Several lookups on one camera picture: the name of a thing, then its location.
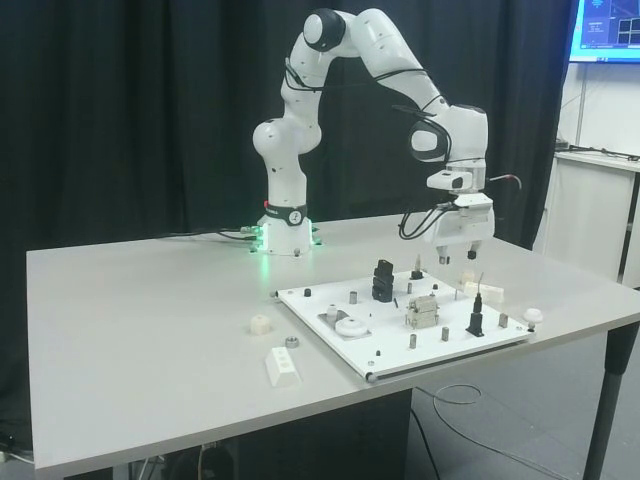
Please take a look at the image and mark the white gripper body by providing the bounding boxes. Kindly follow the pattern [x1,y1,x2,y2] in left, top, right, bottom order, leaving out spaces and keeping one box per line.
[423,202,496,250]

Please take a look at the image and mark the white large gear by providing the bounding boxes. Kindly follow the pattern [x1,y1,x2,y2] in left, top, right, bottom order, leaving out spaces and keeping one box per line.
[335,317,371,338]

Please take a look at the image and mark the black D-SUB plug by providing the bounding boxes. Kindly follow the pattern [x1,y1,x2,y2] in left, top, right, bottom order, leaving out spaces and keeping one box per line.
[371,258,397,304]

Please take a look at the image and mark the white task board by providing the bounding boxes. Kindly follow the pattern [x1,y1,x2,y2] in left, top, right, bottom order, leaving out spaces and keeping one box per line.
[274,272,540,384]

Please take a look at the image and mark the white cabinet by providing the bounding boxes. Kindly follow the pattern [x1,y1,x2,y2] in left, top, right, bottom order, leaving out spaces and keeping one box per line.
[541,149,640,292]

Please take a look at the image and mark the white sloped holder with holes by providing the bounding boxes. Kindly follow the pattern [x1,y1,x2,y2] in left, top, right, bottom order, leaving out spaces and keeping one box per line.
[263,345,303,388]

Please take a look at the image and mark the black table leg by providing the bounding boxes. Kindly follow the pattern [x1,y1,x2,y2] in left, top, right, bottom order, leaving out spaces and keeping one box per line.
[583,319,632,480]

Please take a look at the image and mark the blue screen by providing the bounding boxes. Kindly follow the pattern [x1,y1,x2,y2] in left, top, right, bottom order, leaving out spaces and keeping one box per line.
[569,0,640,64]

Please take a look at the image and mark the black curtains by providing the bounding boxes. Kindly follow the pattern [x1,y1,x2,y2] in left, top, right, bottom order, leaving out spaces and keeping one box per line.
[0,0,576,454]

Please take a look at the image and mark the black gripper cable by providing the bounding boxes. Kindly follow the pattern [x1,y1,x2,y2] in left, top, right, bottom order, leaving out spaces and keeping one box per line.
[397,198,454,242]

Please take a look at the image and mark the black plug with short cable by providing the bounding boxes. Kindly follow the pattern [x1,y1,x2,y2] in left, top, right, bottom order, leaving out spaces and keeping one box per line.
[465,273,488,337]

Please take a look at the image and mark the grey floor cable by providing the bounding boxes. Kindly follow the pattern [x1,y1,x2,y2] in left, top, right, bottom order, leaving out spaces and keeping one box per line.
[431,383,482,444]

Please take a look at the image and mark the black base cables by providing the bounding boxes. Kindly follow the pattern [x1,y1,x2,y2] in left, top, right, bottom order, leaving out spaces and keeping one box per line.
[216,226,262,243]

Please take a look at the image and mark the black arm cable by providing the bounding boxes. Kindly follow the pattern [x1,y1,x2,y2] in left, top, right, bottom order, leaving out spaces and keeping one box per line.
[283,56,351,94]

